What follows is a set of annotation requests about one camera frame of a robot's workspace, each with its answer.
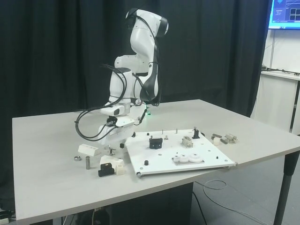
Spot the white large gear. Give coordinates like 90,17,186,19
188,152,203,164

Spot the blue screen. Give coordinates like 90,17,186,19
268,0,300,30

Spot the black D-SUB plug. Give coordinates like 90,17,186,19
97,163,116,177

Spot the small white cube holder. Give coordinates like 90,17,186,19
114,165,128,175

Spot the grey floor cable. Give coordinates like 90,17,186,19
202,180,239,225

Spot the black floor cable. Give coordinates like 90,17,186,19
192,191,213,225

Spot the white task board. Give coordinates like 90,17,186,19
126,128,236,179

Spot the dark table leg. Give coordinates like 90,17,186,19
273,150,299,225

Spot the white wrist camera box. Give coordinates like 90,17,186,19
100,105,125,117

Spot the black looping cable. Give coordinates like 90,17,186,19
74,63,128,142

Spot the beige metal plug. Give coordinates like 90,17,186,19
225,133,240,144

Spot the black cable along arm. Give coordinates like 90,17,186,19
126,8,163,106

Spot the long white peg holder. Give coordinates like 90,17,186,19
78,143,102,157

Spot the black curtain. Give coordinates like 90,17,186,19
0,0,274,213

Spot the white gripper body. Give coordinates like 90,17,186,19
97,125,134,148

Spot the white holder with holes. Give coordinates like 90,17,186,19
100,155,124,167

